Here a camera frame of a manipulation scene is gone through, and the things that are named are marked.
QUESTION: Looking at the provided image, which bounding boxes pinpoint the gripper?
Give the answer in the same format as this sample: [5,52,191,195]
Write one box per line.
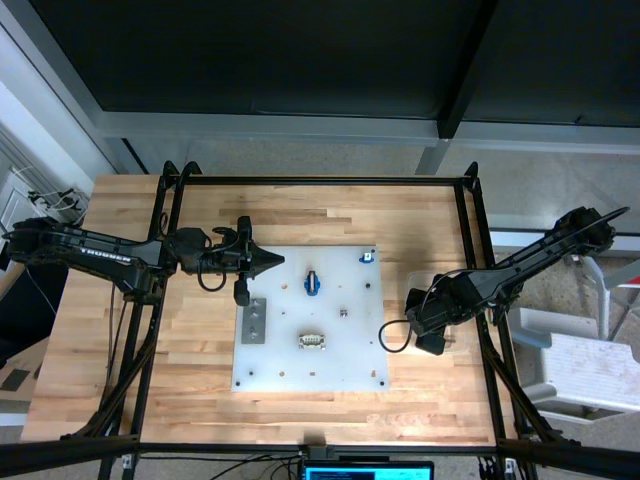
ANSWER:
[219,215,285,308]
[404,285,451,357]

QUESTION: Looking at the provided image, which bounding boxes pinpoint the black metal frame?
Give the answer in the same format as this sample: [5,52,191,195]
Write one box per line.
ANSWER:
[0,159,640,480]

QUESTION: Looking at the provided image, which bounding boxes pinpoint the white board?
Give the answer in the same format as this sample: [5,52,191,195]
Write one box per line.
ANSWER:
[230,244,391,394]

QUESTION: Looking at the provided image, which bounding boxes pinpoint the aluminium plate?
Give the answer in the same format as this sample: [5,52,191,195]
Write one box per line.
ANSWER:
[241,297,268,345]

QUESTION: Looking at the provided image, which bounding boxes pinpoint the white step stool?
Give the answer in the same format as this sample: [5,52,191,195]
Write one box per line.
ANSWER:
[512,305,640,426]

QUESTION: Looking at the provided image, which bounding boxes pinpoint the white chair frame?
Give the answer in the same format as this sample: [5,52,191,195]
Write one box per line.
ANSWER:
[569,252,640,346]

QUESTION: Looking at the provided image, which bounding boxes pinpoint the laptop screen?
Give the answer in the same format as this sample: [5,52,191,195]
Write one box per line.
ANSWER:
[299,460,435,480]

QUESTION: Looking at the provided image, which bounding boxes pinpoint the white cables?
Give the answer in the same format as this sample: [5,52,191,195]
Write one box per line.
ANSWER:
[27,186,89,224]

